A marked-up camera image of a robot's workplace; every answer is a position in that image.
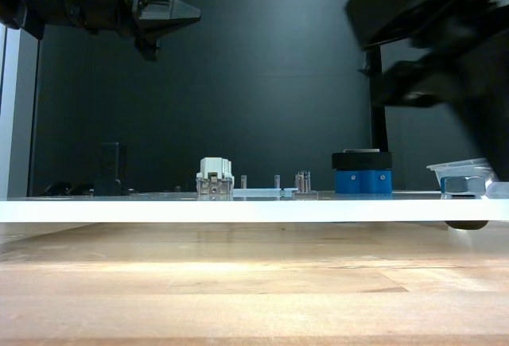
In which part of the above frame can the black frame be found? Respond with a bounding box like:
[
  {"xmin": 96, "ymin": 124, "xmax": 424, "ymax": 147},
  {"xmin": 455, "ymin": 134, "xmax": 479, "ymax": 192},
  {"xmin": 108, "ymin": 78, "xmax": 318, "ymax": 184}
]
[{"xmin": 357, "ymin": 45, "xmax": 389, "ymax": 152}]

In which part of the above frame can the black round block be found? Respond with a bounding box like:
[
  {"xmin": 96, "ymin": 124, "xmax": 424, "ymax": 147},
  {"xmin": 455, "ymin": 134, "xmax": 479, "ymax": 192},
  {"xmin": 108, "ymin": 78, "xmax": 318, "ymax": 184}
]
[{"xmin": 331, "ymin": 149, "xmax": 394, "ymax": 173}]

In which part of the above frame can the blue socket block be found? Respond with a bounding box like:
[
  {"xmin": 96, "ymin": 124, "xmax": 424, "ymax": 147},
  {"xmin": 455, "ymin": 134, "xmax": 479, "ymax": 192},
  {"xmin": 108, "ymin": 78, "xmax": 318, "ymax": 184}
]
[{"xmin": 334, "ymin": 169, "xmax": 393, "ymax": 195}]

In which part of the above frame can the steel nut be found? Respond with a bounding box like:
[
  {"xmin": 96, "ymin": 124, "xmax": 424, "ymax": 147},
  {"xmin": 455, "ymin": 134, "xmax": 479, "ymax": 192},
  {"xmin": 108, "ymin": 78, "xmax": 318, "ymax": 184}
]
[{"xmin": 440, "ymin": 176, "xmax": 487, "ymax": 196}]

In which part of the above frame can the white task board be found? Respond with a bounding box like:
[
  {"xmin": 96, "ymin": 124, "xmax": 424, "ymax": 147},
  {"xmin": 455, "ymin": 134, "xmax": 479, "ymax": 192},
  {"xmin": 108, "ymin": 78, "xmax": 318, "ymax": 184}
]
[{"xmin": 0, "ymin": 190, "xmax": 509, "ymax": 231}]

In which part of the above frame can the black upright block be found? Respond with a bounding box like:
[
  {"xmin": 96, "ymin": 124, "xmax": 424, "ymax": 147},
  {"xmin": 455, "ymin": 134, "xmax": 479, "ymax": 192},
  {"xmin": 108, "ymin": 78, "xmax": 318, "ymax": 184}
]
[{"xmin": 93, "ymin": 142, "xmax": 129, "ymax": 196}]

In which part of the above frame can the clear plastic container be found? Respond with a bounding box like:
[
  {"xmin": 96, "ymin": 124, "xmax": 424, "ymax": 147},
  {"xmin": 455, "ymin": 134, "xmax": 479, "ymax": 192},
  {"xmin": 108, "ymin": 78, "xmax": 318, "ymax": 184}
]
[{"xmin": 425, "ymin": 157, "xmax": 509, "ymax": 200}]

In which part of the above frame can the beige many-pin connector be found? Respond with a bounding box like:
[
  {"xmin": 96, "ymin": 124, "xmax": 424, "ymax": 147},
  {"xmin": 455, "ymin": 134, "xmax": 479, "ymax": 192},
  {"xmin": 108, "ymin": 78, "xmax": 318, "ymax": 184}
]
[{"xmin": 195, "ymin": 157, "xmax": 234, "ymax": 200}]

